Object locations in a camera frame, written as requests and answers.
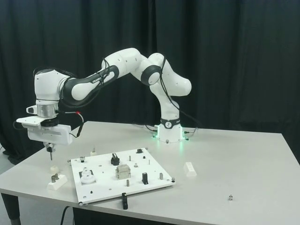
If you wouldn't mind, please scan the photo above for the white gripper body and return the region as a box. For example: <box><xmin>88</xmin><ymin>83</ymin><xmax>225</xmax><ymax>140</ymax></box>
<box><xmin>27</xmin><ymin>123</ymin><xmax>72</xmax><ymax>145</ymax></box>

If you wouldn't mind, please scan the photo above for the white two-peg holder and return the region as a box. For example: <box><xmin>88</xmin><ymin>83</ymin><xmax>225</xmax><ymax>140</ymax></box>
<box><xmin>47</xmin><ymin>174</ymin><xmax>68</xmax><ymax>191</ymax></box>

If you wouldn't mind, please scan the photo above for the flat white mounting plate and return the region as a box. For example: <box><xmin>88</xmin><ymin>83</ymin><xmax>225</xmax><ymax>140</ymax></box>
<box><xmin>15</xmin><ymin>116</ymin><xmax>45</xmax><ymax>124</ymax></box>

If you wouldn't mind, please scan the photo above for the white large gear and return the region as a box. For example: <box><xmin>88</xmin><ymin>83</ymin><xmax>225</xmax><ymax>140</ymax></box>
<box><xmin>80</xmin><ymin>176</ymin><xmax>97</xmax><ymax>186</ymax></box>

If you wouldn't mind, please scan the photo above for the white task board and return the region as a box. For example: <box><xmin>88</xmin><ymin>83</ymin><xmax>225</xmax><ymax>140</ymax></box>
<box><xmin>67</xmin><ymin>147</ymin><xmax>176</xmax><ymax>207</ymax></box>

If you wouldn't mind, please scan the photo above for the dark table leg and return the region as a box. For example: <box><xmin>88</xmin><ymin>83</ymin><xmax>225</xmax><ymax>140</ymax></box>
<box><xmin>1</xmin><ymin>193</ymin><xmax>21</xmax><ymax>225</ymax></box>

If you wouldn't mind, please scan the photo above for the beige metal connector block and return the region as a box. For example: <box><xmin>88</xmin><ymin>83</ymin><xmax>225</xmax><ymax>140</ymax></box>
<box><xmin>115</xmin><ymin>165</ymin><xmax>130</xmax><ymax>180</ymax></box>

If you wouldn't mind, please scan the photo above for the long white holder block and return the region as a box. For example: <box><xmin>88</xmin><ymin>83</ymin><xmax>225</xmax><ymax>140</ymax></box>
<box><xmin>184</xmin><ymin>161</ymin><xmax>197</xmax><ymax>177</ymax></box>

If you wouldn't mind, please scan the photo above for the black curtain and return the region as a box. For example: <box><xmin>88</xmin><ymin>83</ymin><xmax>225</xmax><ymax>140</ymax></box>
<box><xmin>0</xmin><ymin>0</ymin><xmax>300</xmax><ymax>160</ymax></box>

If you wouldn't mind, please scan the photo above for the silver wrist ring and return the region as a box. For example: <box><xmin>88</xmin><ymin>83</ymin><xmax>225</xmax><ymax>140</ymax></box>
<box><xmin>36</xmin><ymin>104</ymin><xmax>58</xmax><ymax>117</ymax></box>

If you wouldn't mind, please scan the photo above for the black floor cable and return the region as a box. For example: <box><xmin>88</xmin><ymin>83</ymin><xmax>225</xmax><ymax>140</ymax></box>
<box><xmin>60</xmin><ymin>206</ymin><xmax>71</xmax><ymax>225</ymax></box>

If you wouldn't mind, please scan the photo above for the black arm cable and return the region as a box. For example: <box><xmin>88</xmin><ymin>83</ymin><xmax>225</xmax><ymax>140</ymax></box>
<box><xmin>56</xmin><ymin>52</ymin><xmax>181</xmax><ymax>113</ymax></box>

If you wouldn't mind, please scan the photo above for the black base cable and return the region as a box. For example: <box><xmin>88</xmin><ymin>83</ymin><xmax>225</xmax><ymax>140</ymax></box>
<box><xmin>179</xmin><ymin>110</ymin><xmax>199</xmax><ymax>137</ymax></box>

